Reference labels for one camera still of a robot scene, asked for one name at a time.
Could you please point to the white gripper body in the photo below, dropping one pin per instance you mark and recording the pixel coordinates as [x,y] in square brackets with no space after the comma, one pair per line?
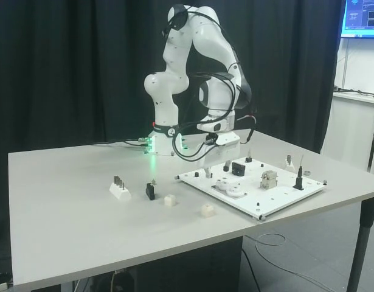
[223,152]

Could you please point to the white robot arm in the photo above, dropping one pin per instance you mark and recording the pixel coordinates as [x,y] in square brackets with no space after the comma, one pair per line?
[174,61]

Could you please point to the black D-SUB plug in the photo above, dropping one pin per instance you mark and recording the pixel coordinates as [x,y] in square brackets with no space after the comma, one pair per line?
[238,169]

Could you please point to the white large gear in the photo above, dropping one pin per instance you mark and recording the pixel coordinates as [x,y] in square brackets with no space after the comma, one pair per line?
[223,186]

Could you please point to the black Ethernet plug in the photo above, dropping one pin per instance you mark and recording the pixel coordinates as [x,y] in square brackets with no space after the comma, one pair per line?
[249,158]

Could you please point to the white medium gear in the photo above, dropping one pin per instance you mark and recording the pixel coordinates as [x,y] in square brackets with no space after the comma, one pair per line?
[234,192]

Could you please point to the small white cube holder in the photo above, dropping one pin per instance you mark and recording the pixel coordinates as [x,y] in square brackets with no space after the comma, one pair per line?
[207,211]
[170,201]

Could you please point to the grey metal waterproof plug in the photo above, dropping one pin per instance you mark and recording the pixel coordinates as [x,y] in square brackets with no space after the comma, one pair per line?
[268,180]

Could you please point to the white task board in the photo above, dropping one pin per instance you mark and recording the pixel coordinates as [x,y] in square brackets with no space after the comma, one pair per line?
[265,194]

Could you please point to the black block with yellow insert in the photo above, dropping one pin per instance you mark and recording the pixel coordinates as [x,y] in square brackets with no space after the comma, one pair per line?
[150,192]

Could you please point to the black USB plug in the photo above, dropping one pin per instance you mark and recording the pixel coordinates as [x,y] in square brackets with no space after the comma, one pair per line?
[298,182]

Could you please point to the metal square peg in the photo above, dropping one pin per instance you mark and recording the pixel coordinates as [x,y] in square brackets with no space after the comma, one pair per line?
[116,180]

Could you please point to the white cabinet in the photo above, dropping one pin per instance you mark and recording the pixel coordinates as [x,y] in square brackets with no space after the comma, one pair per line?
[351,130]

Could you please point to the dark table leg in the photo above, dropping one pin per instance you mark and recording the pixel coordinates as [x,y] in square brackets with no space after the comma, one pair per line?
[361,243]

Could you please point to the black curtain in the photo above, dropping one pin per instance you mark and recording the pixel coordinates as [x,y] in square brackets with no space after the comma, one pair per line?
[53,61]

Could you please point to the blue screen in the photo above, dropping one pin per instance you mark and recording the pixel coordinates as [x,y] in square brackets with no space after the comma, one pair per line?
[361,18]

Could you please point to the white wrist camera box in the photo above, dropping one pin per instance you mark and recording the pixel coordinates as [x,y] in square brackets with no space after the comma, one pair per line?
[212,126]

